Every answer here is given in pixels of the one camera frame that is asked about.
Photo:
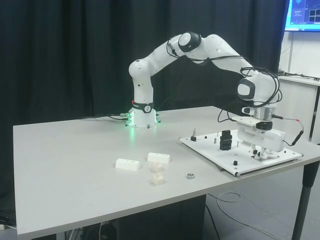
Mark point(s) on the cream cube holder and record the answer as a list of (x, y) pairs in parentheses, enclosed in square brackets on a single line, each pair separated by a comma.
[(157, 180), (156, 167)]

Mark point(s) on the metal hex nut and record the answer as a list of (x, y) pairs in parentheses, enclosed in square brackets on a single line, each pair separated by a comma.
[(187, 176)]

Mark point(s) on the white holder with holes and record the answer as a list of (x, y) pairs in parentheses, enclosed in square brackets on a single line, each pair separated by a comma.
[(126, 163), (157, 157)]

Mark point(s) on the black curtains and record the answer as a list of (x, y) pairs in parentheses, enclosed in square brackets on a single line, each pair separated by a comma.
[(75, 62)]

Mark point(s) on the black table leg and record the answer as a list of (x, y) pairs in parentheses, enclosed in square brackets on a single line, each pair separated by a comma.
[(303, 200)]

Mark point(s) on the small white camera box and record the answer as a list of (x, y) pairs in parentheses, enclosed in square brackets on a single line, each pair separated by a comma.
[(247, 110)]

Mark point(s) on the flat white mounting plate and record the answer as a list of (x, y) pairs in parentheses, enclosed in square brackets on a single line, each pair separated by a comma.
[(246, 120)]

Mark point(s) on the white large gear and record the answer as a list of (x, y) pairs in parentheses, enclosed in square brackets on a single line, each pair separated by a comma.
[(270, 154)]

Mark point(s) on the blue screen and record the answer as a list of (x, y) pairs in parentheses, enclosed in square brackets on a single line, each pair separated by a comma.
[(302, 15)]

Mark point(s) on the white task board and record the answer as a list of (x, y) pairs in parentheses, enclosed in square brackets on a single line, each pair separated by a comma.
[(205, 150)]

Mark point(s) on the black stand with metal pin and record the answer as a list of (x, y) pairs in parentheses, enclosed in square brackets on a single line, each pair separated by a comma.
[(192, 138)]

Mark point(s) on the white cabinet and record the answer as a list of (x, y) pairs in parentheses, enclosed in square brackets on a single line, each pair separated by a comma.
[(300, 100)]

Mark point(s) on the black D-SUB plug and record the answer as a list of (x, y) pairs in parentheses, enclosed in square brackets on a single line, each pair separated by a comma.
[(225, 142)]

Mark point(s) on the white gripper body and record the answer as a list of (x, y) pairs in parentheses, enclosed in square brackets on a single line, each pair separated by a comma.
[(270, 140)]

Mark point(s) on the white medium gear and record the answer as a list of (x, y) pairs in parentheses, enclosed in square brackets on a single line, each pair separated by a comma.
[(263, 157)]

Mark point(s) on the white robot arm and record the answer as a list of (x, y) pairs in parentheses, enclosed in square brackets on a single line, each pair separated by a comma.
[(150, 62)]

